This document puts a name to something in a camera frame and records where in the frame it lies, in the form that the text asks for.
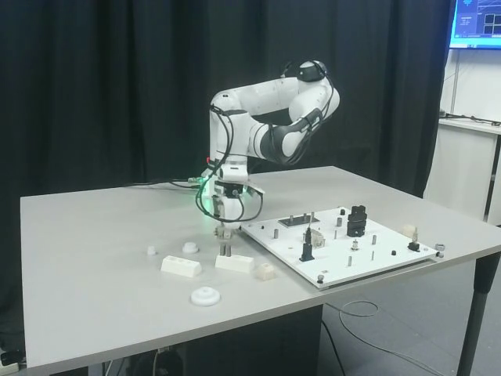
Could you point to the metal BNC plug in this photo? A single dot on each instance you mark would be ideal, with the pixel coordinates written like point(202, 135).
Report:
point(355, 244)

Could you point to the grey waterproof plug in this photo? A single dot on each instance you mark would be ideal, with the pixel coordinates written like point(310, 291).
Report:
point(270, 268)

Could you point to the black USB plug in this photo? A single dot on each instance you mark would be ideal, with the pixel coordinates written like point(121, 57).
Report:
point(307, 250)

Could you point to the metal square peg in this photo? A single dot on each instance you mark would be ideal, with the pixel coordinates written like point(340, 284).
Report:
point(228, 250)

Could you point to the white holder with holes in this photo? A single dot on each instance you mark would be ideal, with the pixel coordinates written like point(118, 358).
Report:
point(180, 267)
point(236, 264)

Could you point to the white small gear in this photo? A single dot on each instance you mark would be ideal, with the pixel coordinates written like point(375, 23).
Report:
point(151, 251)

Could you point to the white power strip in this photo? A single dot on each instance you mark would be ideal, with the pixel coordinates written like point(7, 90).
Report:
point(8, 364)

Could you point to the white large gear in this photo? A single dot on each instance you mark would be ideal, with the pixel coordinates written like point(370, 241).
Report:
point(206, 297)

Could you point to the blue screen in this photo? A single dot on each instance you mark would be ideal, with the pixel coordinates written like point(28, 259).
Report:
point(475, 23)

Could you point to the white task board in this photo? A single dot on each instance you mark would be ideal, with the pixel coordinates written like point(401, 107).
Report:
point(352, 262)

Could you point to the black D-SUB plug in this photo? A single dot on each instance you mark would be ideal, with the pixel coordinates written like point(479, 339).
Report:
point(357, 223)

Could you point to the metal round peg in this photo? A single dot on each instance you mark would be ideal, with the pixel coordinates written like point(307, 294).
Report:
point(223, 250)

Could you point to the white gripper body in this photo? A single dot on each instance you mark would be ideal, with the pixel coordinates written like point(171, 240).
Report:
point(228, 211)

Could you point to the black curtains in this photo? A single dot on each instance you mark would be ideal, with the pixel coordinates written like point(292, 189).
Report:
point(117, 78)

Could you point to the black Ethernet plug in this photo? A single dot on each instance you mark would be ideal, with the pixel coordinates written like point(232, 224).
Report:
point(414, 246)

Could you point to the white medium gear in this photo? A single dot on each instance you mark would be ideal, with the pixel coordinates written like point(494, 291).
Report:
point(190, 248)

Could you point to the dark table leg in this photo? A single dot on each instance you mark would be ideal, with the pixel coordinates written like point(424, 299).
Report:
point(477, 309)

